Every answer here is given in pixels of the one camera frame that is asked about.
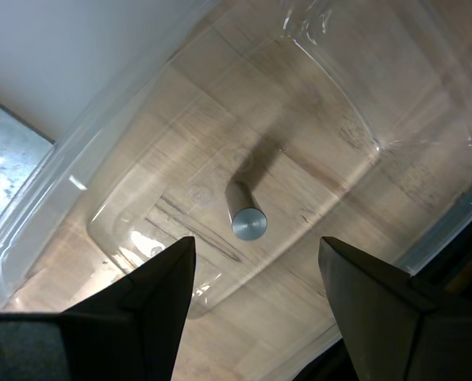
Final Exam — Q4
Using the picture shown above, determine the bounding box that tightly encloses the large silver metal cylinder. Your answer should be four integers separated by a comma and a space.
224, 180, 268, 242

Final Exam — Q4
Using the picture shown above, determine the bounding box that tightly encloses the grey metal block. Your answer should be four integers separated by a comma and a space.
0, 91, 56, 243

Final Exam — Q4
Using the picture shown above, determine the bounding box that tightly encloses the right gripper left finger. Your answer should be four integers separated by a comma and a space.
0, 236, 198, 381

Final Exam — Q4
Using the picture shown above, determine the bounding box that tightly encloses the clear plastic tub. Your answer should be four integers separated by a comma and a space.
0, 0, 472, 381

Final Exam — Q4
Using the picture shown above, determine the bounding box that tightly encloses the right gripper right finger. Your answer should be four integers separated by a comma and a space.
317, 236, 472, 381

